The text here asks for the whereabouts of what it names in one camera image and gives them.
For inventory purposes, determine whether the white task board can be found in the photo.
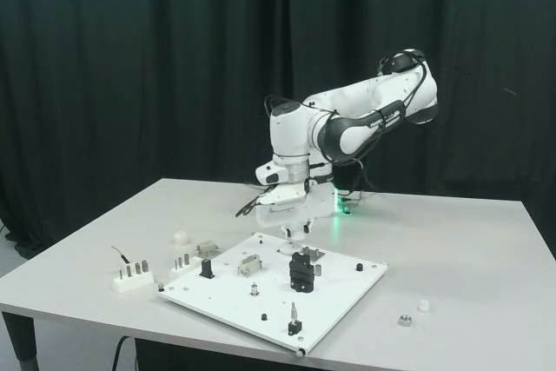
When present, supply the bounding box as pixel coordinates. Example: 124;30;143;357
156;231;388;357

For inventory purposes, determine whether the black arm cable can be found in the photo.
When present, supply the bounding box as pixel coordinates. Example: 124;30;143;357
263;50;429;172

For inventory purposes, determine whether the metal connector plug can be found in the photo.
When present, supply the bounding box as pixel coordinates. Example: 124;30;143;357
195;240;220;260

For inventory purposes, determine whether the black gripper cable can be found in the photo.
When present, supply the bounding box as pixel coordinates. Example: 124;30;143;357
235;196;264;218

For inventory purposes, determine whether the small white peg holder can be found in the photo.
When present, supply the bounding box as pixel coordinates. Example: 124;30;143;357
169;264;195;280

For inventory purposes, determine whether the black plug with metal tip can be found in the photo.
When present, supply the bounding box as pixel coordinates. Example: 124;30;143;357
288;302;304;337

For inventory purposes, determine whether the long white peg holder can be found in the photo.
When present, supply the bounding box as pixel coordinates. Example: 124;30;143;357
112;269;155;294

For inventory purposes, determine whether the black table leg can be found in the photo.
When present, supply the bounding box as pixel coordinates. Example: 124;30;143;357
2;312;36;371

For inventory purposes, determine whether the black plug with wire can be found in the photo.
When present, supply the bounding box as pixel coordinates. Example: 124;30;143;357
110;245;131;275

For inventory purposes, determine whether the black base cable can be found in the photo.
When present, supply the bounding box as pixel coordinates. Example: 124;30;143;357
341;162;375;207

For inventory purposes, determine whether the black D-SUB plug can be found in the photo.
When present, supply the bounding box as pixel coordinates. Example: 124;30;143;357
288;251;314;295

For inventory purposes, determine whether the black curtain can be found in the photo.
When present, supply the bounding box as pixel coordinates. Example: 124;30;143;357
0;0;556;259

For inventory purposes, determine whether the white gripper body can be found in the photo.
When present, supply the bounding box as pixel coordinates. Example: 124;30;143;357
255;204;328;229

